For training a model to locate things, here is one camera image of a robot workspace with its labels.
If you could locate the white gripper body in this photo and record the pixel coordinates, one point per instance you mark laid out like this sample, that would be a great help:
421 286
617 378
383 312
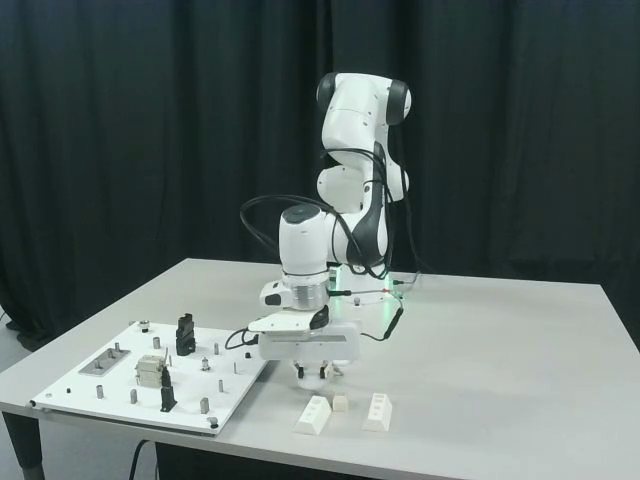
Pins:
310 347

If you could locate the white large gear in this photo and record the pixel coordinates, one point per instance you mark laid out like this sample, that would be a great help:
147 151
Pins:
313 384

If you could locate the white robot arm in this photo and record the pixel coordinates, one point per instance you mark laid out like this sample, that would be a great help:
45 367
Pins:
350 120

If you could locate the small white cube holder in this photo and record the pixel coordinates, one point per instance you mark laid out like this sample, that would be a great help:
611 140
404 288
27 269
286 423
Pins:
340 403

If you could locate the wide white peg holder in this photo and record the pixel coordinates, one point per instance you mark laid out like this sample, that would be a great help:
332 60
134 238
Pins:
314 416

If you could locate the tall white peg holder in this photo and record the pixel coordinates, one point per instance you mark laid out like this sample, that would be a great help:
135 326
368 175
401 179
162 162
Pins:
377 412

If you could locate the metal BNC plug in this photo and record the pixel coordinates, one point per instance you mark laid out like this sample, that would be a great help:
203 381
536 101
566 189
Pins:
205 364

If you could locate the black D-SUB plug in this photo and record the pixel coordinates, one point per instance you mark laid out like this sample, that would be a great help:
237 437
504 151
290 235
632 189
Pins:
185 334

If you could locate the tall black plug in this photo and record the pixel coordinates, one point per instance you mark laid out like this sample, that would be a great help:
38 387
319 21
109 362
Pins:
167 395

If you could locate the white task board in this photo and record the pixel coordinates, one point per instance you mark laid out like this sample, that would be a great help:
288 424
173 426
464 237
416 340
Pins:
117 407

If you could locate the black table leg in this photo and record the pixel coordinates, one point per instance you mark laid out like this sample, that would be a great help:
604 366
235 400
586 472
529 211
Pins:
21 445

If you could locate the black curtain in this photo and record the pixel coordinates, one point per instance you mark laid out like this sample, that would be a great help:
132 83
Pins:
100 100

